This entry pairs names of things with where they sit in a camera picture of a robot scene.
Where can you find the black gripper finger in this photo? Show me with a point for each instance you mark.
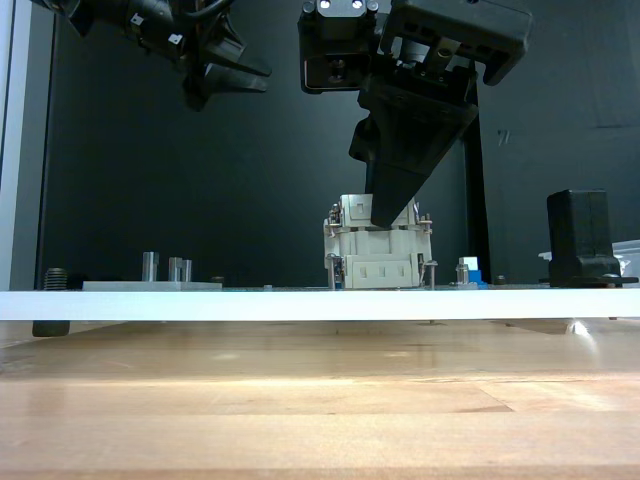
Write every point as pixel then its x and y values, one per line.
pixel 405 150
pixel 361 147
pixel 235 55
pixel 235 82

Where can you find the beige HAN10E connector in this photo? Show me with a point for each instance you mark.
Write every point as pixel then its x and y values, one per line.
pixel 355 212

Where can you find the beige hub socket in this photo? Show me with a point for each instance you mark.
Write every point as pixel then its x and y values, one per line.
pixel 380 270

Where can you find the blue white terminal connector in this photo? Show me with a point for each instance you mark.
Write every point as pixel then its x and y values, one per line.
pixel 470 262

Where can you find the black connector housing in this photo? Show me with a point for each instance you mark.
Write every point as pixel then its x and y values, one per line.
pixel 580 230

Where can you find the blue clamp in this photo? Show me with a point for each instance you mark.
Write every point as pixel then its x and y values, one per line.
pixel 339 282

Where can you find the small silver clamp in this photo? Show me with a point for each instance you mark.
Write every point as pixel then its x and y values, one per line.
pixel 461 275

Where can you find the white board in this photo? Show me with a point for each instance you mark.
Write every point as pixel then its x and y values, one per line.
pixel 300 305

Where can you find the silver metal peg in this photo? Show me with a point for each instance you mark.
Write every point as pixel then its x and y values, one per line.
pixel 188 272
pixel 151 267
pixel 175 270

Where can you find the grey metal plate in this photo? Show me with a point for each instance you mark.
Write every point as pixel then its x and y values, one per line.
pixel 150 285

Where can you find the grey threaded screw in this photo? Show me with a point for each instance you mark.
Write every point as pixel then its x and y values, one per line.
pixel 56 279

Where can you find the black rubber foot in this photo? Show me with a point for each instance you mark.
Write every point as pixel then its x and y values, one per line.
pixel 50 328

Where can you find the black wall post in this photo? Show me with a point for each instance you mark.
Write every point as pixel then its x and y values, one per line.
pixel 482 200

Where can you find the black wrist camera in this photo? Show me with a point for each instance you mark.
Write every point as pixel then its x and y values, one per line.
pixel 340 50

